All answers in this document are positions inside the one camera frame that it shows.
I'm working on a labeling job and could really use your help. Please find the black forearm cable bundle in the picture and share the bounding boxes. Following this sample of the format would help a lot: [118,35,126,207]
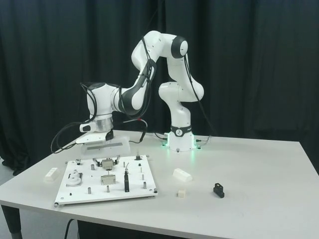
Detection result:
[118,36,157,120]

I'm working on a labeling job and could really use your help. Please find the white large gear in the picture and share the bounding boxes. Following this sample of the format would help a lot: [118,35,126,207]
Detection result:
[66,176,82,188]

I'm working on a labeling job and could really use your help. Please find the black USB plug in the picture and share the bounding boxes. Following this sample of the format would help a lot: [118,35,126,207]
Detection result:
[123,162,131,193]

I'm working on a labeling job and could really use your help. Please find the white holder with holes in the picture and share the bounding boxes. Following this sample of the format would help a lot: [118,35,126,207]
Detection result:
[172,168,193,183]
[44,167,63,183]

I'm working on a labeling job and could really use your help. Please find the white task board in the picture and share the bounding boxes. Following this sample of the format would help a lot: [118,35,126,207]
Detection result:
[54,154,159,207]

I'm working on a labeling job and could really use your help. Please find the black cable under table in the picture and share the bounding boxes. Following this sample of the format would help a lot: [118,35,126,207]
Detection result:
[65,218,78,239]

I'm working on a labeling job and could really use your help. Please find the grey waterproof plug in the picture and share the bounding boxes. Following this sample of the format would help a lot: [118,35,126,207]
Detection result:
[101,159,115,176]

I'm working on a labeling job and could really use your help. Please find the black curtains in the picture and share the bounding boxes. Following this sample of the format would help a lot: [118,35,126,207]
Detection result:
[0,0,319,175]

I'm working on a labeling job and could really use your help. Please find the black shoulder cable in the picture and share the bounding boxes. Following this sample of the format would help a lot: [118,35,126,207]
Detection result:
[183,53,205,141]

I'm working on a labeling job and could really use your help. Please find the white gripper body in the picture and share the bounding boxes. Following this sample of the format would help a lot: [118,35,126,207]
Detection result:
[81,136,131,154]

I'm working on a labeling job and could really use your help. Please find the dark table leg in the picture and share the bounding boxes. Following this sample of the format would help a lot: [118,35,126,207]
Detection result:
[0,204,20,239]

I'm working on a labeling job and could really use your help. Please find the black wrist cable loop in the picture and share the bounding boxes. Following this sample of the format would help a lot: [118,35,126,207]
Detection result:
[50,82,98,154]

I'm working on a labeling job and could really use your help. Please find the black D-SUB plug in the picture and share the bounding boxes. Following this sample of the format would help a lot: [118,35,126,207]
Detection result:
[212,183,225,199]

